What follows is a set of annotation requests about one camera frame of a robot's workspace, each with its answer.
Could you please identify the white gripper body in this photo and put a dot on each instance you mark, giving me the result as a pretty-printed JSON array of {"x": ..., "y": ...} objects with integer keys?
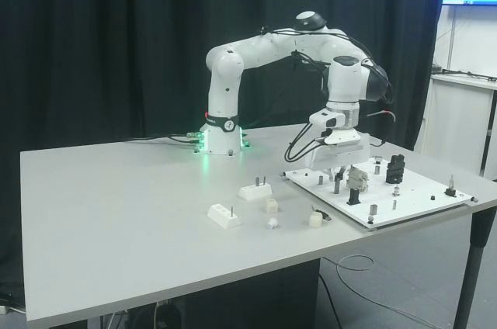
[{"x": 339, "y": 154}]

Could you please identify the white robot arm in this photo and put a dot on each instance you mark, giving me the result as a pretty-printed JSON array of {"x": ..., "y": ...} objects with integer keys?
[{"x": 225, "y": 84}]

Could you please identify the large metal square peg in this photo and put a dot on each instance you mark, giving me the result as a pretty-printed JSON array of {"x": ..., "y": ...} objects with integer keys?
[{"x": 373, "y": 209}]

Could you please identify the white round peg holder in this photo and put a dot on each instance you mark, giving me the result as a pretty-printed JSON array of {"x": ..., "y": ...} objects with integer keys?
[{"x": 254, "y": 192}]

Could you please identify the white square peg holder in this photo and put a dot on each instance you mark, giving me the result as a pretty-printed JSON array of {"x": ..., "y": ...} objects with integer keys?
[{"x": 223, "y": 217}]

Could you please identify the grey metal connector housing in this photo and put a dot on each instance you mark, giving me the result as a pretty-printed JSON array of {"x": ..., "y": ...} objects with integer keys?
[{"x": 356, "y": 181}]

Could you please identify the black USB plug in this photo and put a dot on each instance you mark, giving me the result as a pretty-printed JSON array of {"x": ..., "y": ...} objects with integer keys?
[{"x": 321, "y": 215}]

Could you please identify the cream small plug holder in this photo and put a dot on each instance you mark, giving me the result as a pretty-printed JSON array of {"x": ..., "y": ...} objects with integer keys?
[
  {"x": 272, "y": 205},
  {"x": 315, "y": 220}
]

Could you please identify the black D-SUB plug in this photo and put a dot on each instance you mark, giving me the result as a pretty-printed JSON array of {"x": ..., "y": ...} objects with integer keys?
[{"x": 395, "y": 170}]

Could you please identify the metal BNC plug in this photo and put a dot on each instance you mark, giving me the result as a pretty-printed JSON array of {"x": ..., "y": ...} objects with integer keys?
[{"x": 397, "y": 190}]

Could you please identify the white task board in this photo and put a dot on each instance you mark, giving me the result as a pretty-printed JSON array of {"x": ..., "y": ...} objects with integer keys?
[{"x": 415, "y": 193}]

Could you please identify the white small gear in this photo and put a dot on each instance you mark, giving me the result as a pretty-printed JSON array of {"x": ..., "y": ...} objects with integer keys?
[{"x": 272, "y": 223}]

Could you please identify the white cabinet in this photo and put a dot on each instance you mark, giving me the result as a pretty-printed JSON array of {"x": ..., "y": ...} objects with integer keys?
[{"x": 458, "y": 119}]

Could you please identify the black table leg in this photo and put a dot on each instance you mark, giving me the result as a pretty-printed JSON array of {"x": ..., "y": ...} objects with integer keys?
[{"x": 471, "y": 267}]

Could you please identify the black curtain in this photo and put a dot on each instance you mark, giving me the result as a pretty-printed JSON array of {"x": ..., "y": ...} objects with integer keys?
[{"x": 97, "y": 34}]

